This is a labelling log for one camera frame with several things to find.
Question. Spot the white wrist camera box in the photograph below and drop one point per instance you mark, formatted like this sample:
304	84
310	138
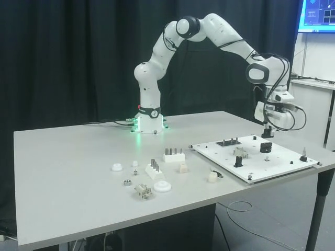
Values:
288	98

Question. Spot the black curtain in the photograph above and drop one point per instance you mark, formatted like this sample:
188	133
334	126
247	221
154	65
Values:
65	52

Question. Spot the white round peg holder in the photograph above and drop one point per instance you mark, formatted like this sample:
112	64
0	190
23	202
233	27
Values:
153	174

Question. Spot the small metal round peg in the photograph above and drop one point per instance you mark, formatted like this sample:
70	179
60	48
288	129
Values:
157	168

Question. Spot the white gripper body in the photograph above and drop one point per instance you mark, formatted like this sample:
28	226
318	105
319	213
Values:
285	120

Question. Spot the white power strip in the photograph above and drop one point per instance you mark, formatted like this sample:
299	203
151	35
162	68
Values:
2	238

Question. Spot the white cabinet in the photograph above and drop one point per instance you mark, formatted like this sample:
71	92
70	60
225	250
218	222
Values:
319	125

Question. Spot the metal nut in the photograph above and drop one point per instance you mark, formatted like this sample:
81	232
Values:
123	182

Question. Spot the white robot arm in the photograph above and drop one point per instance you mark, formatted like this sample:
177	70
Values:
149	99

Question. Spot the large metal round peg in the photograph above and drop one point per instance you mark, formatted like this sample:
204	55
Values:
152	161

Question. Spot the white large gear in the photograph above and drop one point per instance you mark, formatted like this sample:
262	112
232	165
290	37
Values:
158	188

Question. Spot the beige waterproof plug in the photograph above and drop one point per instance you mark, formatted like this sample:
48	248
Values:
142	191

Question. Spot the black D-SUB plug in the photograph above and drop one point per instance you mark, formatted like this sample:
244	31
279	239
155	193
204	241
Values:
267	134

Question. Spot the white square peg holder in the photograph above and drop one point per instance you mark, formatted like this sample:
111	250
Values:
174	158

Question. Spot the white medium gear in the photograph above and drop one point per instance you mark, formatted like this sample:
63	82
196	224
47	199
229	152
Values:
117	168

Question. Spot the white small gear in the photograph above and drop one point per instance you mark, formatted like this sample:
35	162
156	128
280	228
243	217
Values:
134	164

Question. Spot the cream plastic holder block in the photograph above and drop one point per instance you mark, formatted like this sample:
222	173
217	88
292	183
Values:
183	168
212	178

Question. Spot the white task board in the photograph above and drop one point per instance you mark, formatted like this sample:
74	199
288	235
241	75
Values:
282	167

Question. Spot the blue screen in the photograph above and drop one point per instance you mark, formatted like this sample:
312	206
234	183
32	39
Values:
319	15

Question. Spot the black table leg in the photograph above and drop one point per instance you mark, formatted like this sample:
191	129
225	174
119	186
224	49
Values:
320	196

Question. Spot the black USB plug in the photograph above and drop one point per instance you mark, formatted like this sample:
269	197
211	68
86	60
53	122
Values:
215	172

